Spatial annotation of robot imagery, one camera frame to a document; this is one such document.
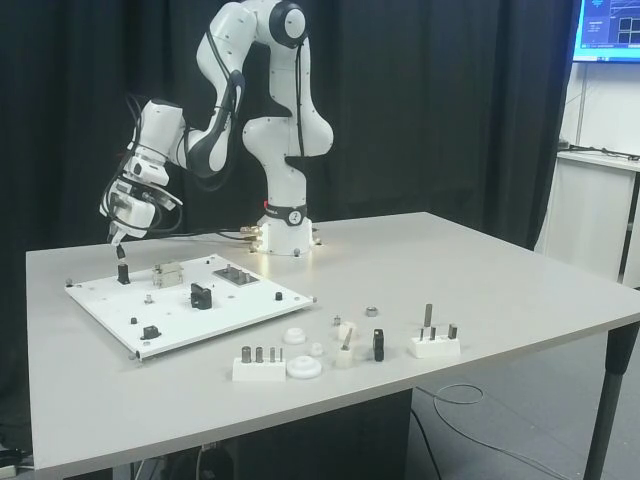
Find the black curtain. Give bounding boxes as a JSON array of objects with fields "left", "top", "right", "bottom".
[{"left": 0, "top": 0, "right": 584, "bottom": 451}]

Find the black base cable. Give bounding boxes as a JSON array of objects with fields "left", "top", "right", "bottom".
[{"left": 164, "top": 228, "right": 261, "bottom": 245}]

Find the black table leg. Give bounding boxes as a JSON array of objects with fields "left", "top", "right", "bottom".
[{"left": 583, "top": 324, "right": 637, "bottom": 480}]

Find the white square peg holder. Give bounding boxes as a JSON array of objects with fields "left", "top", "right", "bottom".
[{"left": 408, "top": 335, "right": 461, "bottom": 360}]

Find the flat white mounting plate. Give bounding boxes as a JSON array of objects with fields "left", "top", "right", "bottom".
[{"left": 147, "top": 191, "right": 184, "bottom": 211}]

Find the black floor cable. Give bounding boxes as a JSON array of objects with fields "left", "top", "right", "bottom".
[{"left": 409, "top": 407, "right": 444, "bottom": 480}]

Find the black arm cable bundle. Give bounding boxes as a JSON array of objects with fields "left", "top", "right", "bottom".
[{"left": 101, "top": 0, "right": 309, "bottom": 236}]

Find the white round peg holder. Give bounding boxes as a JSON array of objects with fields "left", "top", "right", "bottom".
[{"left": 231, "top": 355, "right": 287, "bottom": 384}]

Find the white cabinet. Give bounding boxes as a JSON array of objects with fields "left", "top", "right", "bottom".
[{"left": 553, "top": 148, "right": 640, "bottom": 290}]

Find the white large gear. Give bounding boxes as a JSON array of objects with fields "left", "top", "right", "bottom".
[{"left": 287, "top": 355, "right": 324, "bottom": 381}]

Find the small white camera box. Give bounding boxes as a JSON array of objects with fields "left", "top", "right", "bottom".
[{"left": 120, "top": 157, "right": 169, "bottom": 184}]

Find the grey floor cable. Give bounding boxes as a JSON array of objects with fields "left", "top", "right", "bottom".
[{"left": 432, "top": 383, "right": 594, "bottom": 480}]

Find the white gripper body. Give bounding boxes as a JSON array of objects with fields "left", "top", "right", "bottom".
[{"left": 98, "top": 179, "right": 154, "bottom": 239}]

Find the blue screen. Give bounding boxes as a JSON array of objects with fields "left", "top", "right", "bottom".
[{"left": 571, "top": 0, "right": 640, "bottom": 65}]

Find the white task board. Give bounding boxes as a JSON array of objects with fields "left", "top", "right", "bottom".
[{"left": 63, "top": 252, "right": 319, "bottom": 362}]

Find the black equipment box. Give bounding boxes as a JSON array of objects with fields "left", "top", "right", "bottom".
[{"left": 219, "top": 388, "right": 414, "bottom": 480}]

